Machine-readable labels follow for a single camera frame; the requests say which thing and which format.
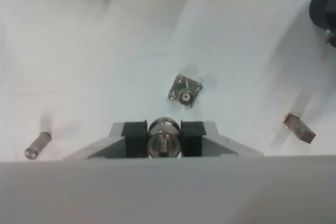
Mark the metal round peg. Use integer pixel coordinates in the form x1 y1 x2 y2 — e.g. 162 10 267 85
24 131 51 160

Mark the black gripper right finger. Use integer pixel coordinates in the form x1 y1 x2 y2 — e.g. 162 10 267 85
180 120 264 157

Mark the metal square peg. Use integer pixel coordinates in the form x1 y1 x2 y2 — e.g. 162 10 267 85
282 112 317 144

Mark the metal BNC plug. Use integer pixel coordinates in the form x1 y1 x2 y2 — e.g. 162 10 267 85
146 115 183 159

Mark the white task board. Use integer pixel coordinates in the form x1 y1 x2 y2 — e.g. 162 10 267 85
0 0 336 162

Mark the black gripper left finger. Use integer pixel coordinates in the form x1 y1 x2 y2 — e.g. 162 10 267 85
62 120 149 160

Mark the black waterproof plug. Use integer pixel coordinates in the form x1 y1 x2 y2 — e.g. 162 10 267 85
309 0 336 44

